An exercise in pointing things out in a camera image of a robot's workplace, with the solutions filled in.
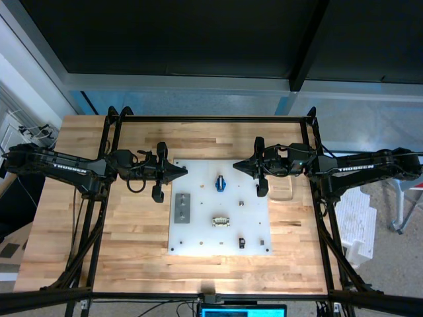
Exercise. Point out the large blue clamp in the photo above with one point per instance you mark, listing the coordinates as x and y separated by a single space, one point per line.
220 188

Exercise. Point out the laptop screen with blue edge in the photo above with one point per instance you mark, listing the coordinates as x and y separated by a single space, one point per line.
241 312

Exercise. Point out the white foam packaging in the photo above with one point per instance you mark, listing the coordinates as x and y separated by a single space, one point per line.
360 231

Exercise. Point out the brown cardboard box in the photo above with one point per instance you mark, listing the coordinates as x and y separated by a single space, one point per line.
16 239

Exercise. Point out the beige connector housing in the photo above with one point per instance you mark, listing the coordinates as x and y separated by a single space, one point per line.
220 221

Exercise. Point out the grey metal stand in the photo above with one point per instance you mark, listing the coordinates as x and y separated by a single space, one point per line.
399 204

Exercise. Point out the black metal frame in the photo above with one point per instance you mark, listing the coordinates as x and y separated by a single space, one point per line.
211 119

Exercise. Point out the clear plastic tub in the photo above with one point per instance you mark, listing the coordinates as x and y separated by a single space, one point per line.
281 195

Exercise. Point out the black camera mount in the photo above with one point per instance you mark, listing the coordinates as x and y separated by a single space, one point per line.
209 295

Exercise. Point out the white taskboard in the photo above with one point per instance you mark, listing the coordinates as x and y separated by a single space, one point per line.
205 185

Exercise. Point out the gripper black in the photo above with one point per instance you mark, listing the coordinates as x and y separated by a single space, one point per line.
269 165
161 171

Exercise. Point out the black connector socket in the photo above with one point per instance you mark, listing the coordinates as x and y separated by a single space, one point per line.
241 242

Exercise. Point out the grey metal base plate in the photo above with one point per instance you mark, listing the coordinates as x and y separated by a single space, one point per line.
176 208

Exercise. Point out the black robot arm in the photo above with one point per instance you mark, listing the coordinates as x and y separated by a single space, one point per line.
66 166
357 166

